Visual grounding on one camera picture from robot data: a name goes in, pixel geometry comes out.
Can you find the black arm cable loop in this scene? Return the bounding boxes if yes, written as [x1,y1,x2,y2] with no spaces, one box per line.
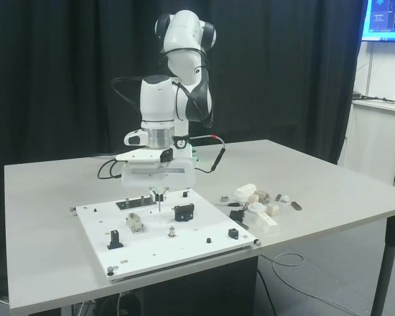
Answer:
[111,76,146,111]

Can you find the grey floor cable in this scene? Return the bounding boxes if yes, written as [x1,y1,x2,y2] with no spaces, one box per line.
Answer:
[271,252,321,316]

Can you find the black cable on table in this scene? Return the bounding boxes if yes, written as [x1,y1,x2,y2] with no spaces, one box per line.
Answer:
[97,157,124,180]

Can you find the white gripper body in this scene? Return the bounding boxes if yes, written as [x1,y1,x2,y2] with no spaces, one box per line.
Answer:
[120,157,196,190]

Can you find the black rod with red tag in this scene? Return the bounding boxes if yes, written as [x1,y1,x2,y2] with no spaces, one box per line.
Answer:
[188,132,227,172]

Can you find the white task board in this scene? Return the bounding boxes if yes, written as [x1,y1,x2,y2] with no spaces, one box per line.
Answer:
[72,188,261,284]

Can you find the black box under table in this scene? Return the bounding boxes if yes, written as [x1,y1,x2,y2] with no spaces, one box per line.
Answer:
[118,255,260,316]

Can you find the black curtain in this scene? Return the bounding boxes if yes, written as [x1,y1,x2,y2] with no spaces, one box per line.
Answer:
[0,0,373,299]

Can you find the white cabinet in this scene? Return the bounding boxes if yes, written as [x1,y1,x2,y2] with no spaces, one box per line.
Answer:
[336,98,395,192]

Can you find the grey table leg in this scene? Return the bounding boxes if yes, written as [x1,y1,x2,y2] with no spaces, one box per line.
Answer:
[371,210,395,316]

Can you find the blue screen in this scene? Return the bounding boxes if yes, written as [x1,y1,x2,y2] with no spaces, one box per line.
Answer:
[361,0,395,43]

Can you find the white holder with holes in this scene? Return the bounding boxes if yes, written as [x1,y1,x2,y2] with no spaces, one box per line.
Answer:
[234,184,259,200]

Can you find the long white holder block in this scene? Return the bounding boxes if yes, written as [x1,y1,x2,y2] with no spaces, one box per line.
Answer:
[250,212,280,234]

